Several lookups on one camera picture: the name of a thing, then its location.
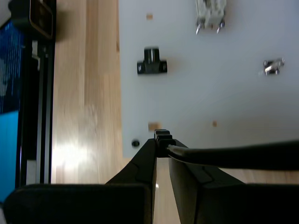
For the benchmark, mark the black USB hub socket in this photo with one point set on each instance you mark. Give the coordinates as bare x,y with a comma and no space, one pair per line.
151,65

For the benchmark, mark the beige multi-pin connector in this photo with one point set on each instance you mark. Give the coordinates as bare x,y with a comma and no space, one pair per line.
210,14

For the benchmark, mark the black metal frame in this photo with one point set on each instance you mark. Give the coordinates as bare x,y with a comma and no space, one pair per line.
46,116

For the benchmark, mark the black table-level camera box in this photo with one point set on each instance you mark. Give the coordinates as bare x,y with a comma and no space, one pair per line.
39,16

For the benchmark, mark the white plastic board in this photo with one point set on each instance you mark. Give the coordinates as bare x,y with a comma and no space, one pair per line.
210,93

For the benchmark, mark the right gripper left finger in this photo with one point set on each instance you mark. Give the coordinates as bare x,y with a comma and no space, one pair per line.
81,205

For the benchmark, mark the blue lit screen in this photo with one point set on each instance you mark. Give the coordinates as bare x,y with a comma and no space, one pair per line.
9,140

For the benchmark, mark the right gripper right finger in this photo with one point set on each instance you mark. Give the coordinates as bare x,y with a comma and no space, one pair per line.
233,205

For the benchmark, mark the small black screw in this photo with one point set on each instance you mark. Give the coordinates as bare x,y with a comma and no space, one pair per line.
135,142

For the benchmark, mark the small metal clamp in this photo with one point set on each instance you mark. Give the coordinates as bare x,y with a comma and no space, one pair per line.
273,66

